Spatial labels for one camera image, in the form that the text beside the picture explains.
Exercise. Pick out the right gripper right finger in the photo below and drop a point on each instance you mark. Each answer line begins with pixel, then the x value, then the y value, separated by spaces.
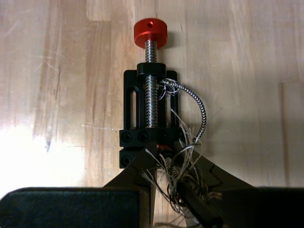
pixel 213 175

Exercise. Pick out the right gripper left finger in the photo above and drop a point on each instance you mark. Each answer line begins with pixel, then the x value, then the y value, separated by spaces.
pixel 133 173

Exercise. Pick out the RCA connector with spring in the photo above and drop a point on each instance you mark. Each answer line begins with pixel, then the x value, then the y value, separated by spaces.
pixel 202 206

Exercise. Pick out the black vise with orange knob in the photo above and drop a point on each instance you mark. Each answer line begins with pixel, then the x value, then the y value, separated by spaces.
pixel 129 137

